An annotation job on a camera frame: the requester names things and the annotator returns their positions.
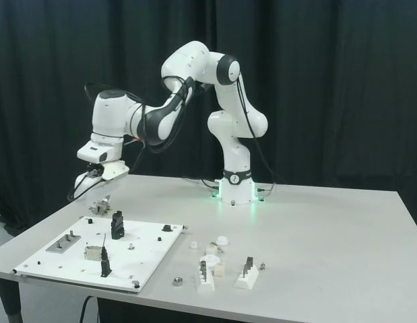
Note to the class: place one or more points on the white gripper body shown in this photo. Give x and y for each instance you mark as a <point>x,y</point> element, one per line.
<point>95,188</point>

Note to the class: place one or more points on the grey waterproof plug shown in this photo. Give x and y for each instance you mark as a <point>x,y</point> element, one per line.
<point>101,207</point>

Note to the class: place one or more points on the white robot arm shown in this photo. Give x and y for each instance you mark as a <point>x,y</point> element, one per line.
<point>228,134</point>

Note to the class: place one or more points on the white flat mounting plate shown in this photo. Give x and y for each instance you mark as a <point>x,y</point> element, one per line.
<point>115,171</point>

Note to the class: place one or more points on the black D-SUB plug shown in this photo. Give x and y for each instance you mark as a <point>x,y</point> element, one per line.
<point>116,225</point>

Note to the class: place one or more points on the white task board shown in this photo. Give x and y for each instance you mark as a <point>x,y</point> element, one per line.
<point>103,255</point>

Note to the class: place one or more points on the black USB plug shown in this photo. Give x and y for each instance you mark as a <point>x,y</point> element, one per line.
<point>105,264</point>

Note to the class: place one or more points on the white small gear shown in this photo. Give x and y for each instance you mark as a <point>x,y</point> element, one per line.
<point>193,244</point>

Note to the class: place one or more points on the metal hex nut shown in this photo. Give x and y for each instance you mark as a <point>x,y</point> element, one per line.
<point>176,281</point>

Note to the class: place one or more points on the white cube plug holder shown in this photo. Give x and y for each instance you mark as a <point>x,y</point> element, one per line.
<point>220,270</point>
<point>211,250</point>

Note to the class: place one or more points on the large metal round peg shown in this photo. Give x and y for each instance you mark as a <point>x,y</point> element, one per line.
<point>203,266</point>

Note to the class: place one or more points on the white large gear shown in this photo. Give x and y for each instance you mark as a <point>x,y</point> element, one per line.
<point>211,260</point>

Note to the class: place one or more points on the white medium gear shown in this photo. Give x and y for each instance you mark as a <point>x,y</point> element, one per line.
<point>222,240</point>

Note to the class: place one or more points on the black table leg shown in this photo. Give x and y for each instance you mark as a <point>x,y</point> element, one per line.
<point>6,296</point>

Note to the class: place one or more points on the white round peg holder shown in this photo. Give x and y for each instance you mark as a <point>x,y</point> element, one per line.
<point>204,282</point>

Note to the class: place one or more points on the black curtain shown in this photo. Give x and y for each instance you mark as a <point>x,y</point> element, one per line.
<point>43,50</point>

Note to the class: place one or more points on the medium metal square peg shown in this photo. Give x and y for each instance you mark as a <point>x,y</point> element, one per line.
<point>245,270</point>

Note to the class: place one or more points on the large metal square peg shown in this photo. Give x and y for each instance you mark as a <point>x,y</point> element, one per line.
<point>249,263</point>

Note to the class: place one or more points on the white square peg holder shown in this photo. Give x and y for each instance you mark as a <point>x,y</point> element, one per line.
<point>247,282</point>

